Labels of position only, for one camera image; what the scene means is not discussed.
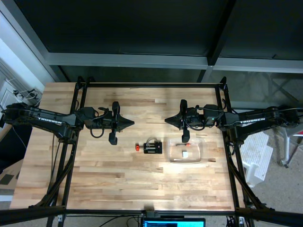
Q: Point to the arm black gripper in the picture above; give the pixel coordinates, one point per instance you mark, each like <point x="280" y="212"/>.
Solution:
<point x="184" y="121"/>
<point x="115" y="123"/>

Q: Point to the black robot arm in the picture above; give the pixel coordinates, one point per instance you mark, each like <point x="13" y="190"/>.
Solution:
<point x="47" y="119"/>
<point x="255" y="120"/>

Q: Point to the clear plastic container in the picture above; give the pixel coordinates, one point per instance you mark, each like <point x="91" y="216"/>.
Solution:
<point x="196" y="154"/>

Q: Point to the small white block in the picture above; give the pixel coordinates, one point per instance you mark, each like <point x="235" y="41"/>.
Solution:
<point x="185" y="154"/>

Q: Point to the black clamp with red knob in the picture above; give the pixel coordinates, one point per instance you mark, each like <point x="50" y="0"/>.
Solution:
<point x="154" y="150"/>

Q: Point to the white plastic step stool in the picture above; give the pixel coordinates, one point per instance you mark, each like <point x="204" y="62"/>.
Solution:
<point x="255" y="153"/>

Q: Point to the laptop screen with blue edge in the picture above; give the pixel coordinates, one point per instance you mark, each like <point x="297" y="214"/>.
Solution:
<point x="172" y="223"/>

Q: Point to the metal chair base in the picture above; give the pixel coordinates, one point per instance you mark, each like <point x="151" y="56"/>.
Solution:
<point x="287" y="146"/>

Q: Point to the brown cardboard box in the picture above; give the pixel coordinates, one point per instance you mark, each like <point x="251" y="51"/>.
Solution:
<point x="9" y="170"/>

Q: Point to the black table-level camera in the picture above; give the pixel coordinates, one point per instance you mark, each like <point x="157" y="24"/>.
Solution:
<point x="151" y="213"/>

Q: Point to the black metal frame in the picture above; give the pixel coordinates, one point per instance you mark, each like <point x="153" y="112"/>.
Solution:
<point x="35" y="212"/>

